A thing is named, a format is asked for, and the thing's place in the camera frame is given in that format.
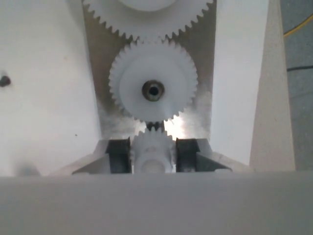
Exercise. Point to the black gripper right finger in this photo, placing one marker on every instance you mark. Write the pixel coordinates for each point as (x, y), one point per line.
(187, 156)

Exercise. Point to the white task board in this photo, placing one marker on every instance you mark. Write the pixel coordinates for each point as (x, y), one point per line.
(49, 73)

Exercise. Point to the white large gear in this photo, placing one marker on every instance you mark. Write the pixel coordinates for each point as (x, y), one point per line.
(151, 24)

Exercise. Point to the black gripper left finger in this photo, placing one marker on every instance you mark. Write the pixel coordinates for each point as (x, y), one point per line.
(115, 156)

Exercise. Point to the white small gear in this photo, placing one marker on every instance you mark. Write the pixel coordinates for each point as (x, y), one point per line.
(152, 155)

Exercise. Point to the white medium gear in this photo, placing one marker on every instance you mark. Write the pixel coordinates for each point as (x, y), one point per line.
(132, 80)

